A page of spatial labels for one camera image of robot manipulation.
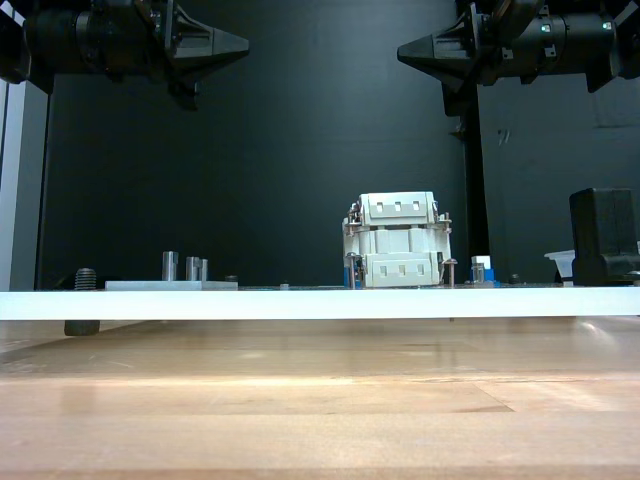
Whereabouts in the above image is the beige HAN10E connector insert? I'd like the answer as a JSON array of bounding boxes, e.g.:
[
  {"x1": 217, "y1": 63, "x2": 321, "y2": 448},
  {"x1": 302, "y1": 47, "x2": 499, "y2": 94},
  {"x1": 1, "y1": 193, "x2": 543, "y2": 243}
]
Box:
[{"x1": 342, "y1": 190, "x2": 455, "y2": 236}]

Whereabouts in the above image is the beige HAN10E socket base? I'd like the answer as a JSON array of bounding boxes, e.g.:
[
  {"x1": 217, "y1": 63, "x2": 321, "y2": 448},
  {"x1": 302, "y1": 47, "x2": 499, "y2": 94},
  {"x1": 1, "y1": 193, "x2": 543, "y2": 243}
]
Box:
[{"x1": 342, "y1": 224, "x2": 461, "y2": 290}]

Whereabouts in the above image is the black connector housing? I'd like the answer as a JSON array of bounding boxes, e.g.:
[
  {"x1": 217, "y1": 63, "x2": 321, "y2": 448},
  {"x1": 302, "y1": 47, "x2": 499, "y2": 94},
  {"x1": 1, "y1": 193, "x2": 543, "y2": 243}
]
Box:
[{"x1": 568, "y1": 188, "x2": 640, "y2": 287}]

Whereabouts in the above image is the blue holder with white plug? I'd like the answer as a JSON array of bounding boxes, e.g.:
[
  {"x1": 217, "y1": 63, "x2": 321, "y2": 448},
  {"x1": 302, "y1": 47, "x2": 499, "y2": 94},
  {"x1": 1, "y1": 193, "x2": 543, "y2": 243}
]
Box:
[{"x1": 469, "y1": 254, "x2": 497, "y2": 286}]

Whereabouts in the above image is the grey metal plate with posts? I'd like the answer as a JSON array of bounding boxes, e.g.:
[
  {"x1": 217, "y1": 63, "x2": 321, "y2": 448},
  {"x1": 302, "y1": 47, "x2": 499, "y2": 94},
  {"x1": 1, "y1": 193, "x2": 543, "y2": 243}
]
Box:
[{"x1": 104, "y1": 249, "x2": 239, "y2": 291}]

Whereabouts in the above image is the clear plastic tub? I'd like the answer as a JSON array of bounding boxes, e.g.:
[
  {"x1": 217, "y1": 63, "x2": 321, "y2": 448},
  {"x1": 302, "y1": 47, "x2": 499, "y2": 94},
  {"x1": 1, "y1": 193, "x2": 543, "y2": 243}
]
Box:
[{"x1": 543, "y1": 248, "x2": 576, "y2": 287}]

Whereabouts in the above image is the white task board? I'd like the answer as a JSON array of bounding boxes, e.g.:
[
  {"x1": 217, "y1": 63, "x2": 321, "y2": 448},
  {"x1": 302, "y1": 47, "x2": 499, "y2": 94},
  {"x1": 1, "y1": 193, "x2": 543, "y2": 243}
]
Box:
[{"x1": 0, "y1": 284, "x2": 640, "y2": 322}]

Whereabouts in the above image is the black window post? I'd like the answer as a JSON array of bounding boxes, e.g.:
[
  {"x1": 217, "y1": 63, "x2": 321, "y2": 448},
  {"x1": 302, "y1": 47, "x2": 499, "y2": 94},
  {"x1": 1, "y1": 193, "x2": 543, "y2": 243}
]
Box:
[{"x1": 449, "y1": 84, "x2": 491, "y2": 264}]

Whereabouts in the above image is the grey window frame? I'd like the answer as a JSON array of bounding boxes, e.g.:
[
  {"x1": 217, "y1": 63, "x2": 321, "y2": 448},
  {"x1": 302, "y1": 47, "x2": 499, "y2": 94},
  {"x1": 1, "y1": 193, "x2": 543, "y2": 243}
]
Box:
[{"x1": 0, "y1": 77, "x2": 50, "y2": 292}]

